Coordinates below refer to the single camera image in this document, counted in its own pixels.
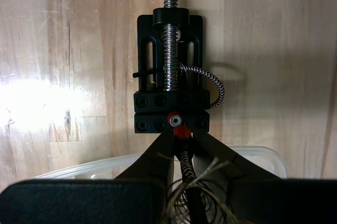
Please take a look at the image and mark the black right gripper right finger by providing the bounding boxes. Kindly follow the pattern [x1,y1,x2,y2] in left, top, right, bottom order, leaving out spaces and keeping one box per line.
[192,130,282,180]

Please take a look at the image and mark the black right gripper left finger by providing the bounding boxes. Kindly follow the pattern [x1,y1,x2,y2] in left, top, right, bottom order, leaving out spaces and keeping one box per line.
[113,129,175,180]

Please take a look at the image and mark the red rca plug with cable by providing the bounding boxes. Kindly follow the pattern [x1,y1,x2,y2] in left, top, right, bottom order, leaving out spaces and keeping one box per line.
[157,125,245,224]

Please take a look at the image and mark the black vise with red knob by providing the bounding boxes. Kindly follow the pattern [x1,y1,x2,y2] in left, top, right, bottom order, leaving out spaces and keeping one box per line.
[132,0,211,135]

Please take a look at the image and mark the clear plastic tub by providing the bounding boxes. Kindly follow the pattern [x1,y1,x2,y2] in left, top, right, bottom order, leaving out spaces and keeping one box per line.
[31,146,291,182]

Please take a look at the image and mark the black-white braided cable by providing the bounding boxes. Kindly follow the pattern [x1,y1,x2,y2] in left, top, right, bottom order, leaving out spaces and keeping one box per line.
[179,63,226,110]

